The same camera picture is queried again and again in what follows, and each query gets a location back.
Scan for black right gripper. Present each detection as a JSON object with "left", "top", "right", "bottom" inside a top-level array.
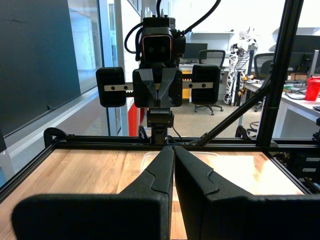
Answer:
[{"left": 96, "top": 63, "right": 221, "bottom": 108}]

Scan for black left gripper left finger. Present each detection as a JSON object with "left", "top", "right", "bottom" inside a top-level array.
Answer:
[{"left": 11, "top": 145, "right": 175, "bottom": 240}]

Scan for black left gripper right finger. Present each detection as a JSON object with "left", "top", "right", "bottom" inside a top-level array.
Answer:
[{"left": 174, "top": 145, "right": 320, "bottom": 240}]

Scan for clear plastic container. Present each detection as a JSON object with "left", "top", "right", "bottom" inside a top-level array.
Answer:
[{"left": 140, "top": 151, "right": 221, "bottom": 175}]

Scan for yellow box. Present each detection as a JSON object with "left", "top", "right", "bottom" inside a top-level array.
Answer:
[{"left": 181, "top": 70, "right": 193, "bottom": 100}]

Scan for small black monitor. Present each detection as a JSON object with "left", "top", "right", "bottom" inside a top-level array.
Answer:
[{"left": 183, "top": 42, "right": 208, "bottom": 64}]

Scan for black mesh office chair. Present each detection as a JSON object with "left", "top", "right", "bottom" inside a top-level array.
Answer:
[{"left": 194, "top": 49, "right": 227, "bottom": 116}]

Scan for white office desk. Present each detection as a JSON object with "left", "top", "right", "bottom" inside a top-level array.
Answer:
[{"left": 272, "top": 87, "right": 320, "bottom": 139}]

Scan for white lattice robot figure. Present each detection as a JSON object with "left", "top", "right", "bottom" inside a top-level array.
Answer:
[{"left": 223, "top": 26, "right": 261, "bottom": 105}]

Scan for grey mesh office chair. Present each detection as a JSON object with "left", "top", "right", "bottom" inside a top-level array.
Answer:
[{"left": 253, "top": 52, "right": 276, "bottom": 112}]

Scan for red plastic cup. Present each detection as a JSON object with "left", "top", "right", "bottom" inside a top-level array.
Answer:
[{"left": 304, "top": 76, "right": 320, "bottom": 102}]

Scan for large black monitor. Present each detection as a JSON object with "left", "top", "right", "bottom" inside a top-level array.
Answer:
[{"left": 289, "top": 34, "right": 320, "bottom": 73}]

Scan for red wall panel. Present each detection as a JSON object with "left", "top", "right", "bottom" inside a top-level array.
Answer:
[{"left": 127, "top": 97, "right": 146, "bottom": 137}]

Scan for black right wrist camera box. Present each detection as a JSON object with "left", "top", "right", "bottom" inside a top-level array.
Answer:
[{"left": 140, "top": 27, "right": 174, "bottom": 63}]

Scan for black frame side rail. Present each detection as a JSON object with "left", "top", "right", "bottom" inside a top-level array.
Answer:
[
  {"left": 0, "top": 141, "right": 60, "bottom": 203},
  {"left": 264, "top": 148, "right": 320, "bottom": 196}
]

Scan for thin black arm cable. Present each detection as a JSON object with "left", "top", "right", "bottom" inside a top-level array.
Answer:
[{"left": 124, "top": 23, "right": 144, "bottom": 55}]

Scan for black frame end rail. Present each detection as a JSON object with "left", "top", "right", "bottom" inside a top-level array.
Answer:
[{"left": 43, "top": 134, "right": 320, "bottom": 152}]

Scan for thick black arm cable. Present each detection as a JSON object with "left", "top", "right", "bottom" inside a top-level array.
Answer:
[{"left": 183, "top": 0, "right": 222, "bottom": 35}]

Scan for black diagonal frame brace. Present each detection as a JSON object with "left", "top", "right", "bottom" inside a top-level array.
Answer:
[{"left": 188, "top": 74, "right": 275, "bottom": 147}]

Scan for black frame corner clamp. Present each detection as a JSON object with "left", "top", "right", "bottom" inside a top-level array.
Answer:
[
  {"left": 43, "top": 126, "right": 68, "bottom": 145},
  {"left": 235, "top": 125, "right": 251, "bottom": 140}
]

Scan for black vertical frame post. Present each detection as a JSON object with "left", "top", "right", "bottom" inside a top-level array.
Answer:
[{"left": 256, "top": 0, "right": 305, "bottom": 148}]

